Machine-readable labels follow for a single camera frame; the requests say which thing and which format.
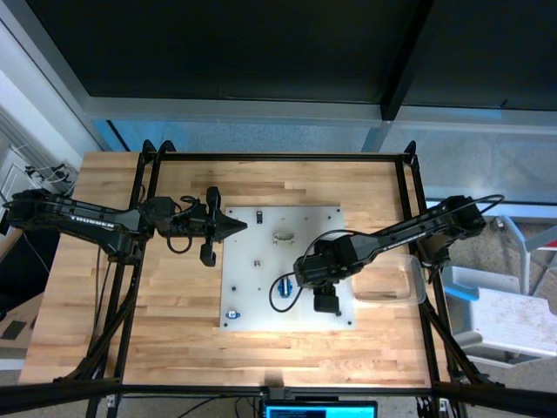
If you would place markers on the blue round mount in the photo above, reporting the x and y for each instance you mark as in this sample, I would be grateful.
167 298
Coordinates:
280 291

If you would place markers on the clear plastic tub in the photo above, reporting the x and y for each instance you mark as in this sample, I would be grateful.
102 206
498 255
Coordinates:
391 291

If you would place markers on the white step stool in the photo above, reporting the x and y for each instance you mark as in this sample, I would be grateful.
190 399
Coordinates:
500 313

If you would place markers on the beige connector housing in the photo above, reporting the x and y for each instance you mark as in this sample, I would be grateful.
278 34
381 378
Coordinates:
283 237

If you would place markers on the black metal frame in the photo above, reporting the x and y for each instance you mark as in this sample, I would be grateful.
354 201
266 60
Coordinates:
278 157

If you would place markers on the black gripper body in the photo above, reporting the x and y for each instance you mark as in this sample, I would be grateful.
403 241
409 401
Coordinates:
325 302
213 226

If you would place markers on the blue square mount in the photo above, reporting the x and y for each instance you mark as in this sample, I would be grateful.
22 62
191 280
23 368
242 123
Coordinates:
226 314

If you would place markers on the grey metal chair frame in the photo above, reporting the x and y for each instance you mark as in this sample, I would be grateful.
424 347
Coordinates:
524 257

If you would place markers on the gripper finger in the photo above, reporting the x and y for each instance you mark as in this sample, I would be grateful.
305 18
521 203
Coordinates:
230 230
230 221

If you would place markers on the black table-level camera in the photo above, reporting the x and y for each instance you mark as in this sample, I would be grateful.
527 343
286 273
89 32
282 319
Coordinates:
275 389

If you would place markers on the small black connector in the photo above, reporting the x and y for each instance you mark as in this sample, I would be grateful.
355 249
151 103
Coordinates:
259 216

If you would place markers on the white taskboard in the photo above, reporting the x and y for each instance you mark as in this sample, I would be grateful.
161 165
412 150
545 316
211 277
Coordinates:
261 305

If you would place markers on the laptop screen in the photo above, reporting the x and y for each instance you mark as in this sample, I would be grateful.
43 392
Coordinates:
317 410

